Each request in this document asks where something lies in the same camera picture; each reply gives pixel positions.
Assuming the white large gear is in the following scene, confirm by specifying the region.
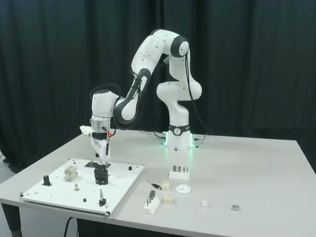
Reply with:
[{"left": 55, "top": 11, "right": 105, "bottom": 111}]
[{"left": 175, "top": 184, "right": 192, "bottom": 195}]

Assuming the black D-SUB plug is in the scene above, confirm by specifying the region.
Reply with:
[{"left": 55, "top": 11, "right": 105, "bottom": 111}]
[{"left": 93, "top": 165, "right": 109, "bottom": 186}]

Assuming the dark grey table leg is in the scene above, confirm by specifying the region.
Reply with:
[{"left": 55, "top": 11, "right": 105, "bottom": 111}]
[{"left": 0, "top": 202, "right": 21, "bottom": 237}]

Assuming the white round peg holder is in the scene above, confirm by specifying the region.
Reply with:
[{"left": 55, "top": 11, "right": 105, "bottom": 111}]
[{"left": 169, "top": 170, "right": 191, "bottom": 181}]

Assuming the white square peg holder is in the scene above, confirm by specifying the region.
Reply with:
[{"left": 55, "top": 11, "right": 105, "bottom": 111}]
[{"left": 141, "top": 197, "right": 161, "bottom": 215}]

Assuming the white task board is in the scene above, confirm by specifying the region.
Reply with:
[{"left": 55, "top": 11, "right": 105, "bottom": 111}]
[{"left": 19, "top": 157, "right": 146, "bottom": 218}]

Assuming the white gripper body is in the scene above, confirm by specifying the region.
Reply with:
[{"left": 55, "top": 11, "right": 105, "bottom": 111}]
[{"left": 90, "top": 138, "right": 111, "bottom": 159}]

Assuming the thin black rod, red tag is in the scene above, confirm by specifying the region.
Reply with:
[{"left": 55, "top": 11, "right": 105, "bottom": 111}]
[{"left": 103, "top": 126, "right": 117, "bottom": 156}]

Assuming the black cable under table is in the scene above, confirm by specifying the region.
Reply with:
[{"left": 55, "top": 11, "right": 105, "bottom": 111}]
[{"left": 64, "top": 216, "right": 78, "bottom": 237}]

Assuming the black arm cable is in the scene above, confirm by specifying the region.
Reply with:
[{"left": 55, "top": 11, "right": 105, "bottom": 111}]
[{"left": 182, "top": 46, "right": 206, "bottom": 143}]

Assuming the black curtain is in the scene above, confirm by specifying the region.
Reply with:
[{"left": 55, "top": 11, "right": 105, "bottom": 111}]
[{"left": 0, "top": 0, "right": 316, "bottom": 164}]

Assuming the black forearm cable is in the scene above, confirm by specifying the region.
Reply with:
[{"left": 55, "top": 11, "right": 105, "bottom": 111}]
[{"left": 90, "top": 70, "right": 150, "bottom": 101}]

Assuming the cream waterproof plug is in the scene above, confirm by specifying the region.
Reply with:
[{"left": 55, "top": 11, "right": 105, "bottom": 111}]
[{"left": 64, "top": 167, "right": 78, "bottom": 182}]

